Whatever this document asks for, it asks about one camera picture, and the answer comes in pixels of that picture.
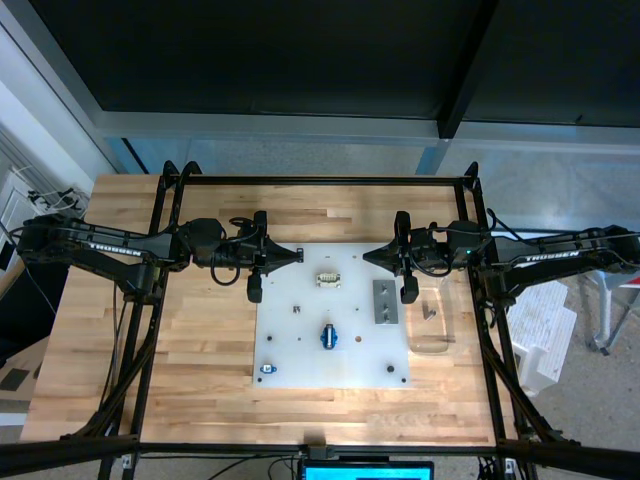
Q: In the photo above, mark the laptop screen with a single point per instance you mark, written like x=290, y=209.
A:
x=365, y=472

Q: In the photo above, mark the blue square mount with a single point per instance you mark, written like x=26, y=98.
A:
x=260, y=370

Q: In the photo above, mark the grey metal stand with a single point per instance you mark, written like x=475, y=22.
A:
x=606, y=305

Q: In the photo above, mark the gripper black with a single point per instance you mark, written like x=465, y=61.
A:
x=425, y=250
x=245, y=252

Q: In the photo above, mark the black table frame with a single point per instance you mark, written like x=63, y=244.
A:
x=320, y=180

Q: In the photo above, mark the clear plastic tub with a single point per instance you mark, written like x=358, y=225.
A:
x=435, y=345

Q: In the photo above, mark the blue round mount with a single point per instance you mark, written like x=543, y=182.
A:
x=320, y=341

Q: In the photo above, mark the grey metal cylinder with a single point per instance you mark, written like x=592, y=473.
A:
x=426, y=310

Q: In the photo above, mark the white cabinet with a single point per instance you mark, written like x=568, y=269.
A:
x=12, y=200

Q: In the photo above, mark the white foam block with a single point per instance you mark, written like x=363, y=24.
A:
x=542, y=320

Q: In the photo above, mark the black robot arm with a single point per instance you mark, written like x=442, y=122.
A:
x=550, y=257
x=75, y=235

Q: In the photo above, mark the red and white sign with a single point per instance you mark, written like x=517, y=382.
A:
x=631, y=282

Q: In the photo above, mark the white taskboard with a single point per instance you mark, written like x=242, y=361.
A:
x=325, y=370

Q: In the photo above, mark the beige connector housing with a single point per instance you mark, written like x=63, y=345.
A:
x=328, y=280

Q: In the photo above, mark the grey aluminium block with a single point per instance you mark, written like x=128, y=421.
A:
x=378, y=295

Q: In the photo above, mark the cardboard box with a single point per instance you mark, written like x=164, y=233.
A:
x=20, y=360

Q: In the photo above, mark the black vertical post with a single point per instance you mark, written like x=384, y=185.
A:
x=467, y=70

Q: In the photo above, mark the small black table camera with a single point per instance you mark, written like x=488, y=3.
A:
x=317, y=452

